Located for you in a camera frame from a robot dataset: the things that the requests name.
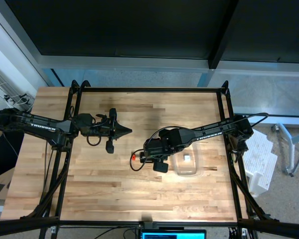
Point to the black aluminium table frame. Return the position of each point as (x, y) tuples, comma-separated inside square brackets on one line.
[(149, 89)]

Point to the brown cardboard box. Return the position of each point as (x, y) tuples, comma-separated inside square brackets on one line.
[(7, 179)]

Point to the silver metal stand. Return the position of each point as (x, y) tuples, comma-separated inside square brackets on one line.
[(292, 159)]

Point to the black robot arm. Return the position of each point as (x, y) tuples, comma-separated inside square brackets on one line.
[(209, 132), (44, 127)]

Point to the small white block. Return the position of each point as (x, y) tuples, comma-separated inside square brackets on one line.
[(187, 158)]

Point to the clear plastic tub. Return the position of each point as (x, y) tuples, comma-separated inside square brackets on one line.
[(187, 171)]

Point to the small black table camera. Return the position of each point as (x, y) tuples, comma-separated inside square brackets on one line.
[(149, 224)]

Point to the black vise with red knob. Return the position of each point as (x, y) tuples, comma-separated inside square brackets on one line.
[(133, 156)]

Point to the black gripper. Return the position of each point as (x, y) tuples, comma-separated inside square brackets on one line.
[(160, 167), (112, 129)]

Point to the laptop screen with blue edge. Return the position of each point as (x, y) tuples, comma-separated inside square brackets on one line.
[(172, 235)]

